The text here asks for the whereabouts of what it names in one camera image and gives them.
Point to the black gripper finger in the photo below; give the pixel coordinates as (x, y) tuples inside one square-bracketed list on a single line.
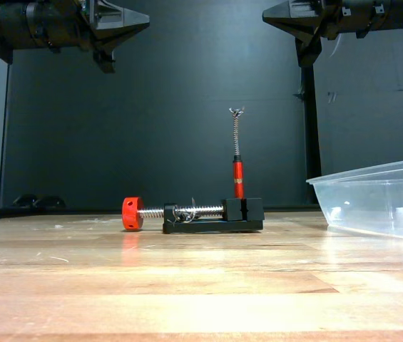
[(294, 16), (306, 35), (126, 19), (115, 37)]

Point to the red RCA socket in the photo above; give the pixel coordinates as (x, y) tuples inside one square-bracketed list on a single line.
[(239, 191)]

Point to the clear plastic tub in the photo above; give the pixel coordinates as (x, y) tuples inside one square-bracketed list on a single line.
[(361, 206)]

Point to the black clamp with red knob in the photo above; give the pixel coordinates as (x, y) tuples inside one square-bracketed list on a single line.
[(244, 213)]

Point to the black metal frame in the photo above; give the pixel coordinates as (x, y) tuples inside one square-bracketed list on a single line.
[(311, 142)]

